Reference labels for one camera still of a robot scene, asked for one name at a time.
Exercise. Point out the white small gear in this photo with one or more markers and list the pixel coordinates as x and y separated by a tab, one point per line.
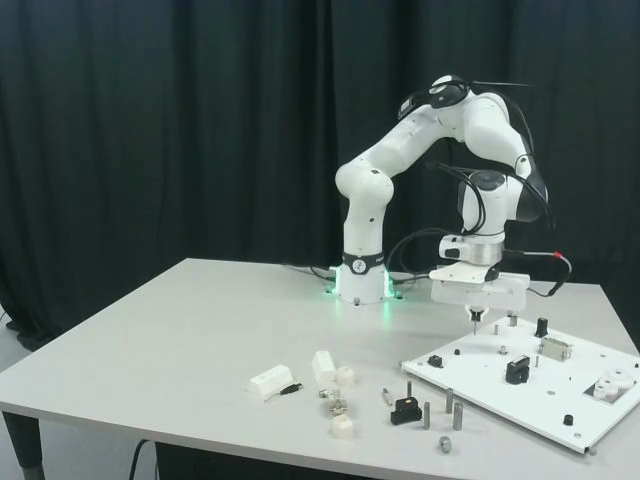
606	391

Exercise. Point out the black curtain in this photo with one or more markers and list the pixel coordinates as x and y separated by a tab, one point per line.
150	125

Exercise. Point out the black D-SUB plug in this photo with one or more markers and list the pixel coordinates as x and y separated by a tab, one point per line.
404	411

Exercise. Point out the black USB plug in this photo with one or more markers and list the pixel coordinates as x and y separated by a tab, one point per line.
290	389

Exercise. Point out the metal square peg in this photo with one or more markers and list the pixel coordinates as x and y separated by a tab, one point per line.
427	416
457	416

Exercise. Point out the white task board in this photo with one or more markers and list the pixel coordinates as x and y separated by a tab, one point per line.
490	390

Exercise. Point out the thin metal pin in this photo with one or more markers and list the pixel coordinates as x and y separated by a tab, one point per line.
386	397

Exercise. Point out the thin black rod red tag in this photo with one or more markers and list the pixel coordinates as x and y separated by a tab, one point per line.
537	255

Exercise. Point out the silver metal plug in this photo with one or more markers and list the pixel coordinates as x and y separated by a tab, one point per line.
337	407
325	395

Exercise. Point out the black table leg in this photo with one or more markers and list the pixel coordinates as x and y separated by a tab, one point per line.
22	445

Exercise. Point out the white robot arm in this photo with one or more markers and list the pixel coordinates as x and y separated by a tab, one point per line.
362	220

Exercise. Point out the white large gear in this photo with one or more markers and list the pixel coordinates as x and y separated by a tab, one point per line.
620	381

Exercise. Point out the small white holder cube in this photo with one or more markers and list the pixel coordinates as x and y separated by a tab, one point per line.
341	428
344	375

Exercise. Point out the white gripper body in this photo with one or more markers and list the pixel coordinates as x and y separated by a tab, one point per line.
480	291

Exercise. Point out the white peg holder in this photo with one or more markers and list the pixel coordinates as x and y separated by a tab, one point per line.
324	366
270	382

